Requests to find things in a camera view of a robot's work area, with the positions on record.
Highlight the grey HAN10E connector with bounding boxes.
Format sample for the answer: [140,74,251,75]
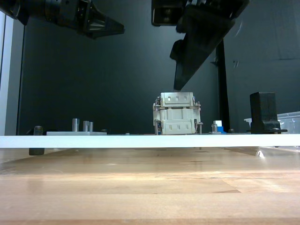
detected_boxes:
[153,92,202,111]

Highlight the grey connector hub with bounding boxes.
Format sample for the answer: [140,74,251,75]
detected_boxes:
[152,108,204,135]

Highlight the blue white terminal block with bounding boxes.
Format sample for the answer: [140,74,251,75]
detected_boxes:
[213,120,225,134]

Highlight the white board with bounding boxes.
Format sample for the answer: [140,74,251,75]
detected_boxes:
[0,135,300,149]

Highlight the grey metal plate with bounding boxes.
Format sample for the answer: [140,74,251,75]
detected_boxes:
[46,131,108,136]

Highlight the clear plastic tub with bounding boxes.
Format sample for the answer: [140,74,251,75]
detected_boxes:
[243,112,300,135]

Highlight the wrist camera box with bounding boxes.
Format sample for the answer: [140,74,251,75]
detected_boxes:
[151,0,186,26]

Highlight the black vertical post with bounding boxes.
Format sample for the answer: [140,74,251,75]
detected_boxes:
[210,37,231,132]

